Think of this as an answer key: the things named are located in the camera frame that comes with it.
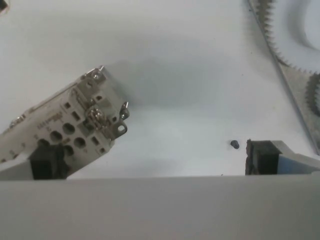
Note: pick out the white task board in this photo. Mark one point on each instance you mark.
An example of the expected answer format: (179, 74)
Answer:
(175, 87)

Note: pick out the white large gear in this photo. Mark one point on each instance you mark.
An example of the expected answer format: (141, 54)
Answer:
(287, 32)

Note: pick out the grey waterproof plug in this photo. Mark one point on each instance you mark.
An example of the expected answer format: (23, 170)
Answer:
(75, 122)

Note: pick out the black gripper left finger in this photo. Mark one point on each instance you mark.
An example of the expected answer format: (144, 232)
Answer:
(47, 165)

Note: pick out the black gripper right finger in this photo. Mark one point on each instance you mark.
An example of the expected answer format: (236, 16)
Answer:
(262, 160)

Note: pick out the white medium gear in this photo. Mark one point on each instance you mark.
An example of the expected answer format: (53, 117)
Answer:
(315, 92)

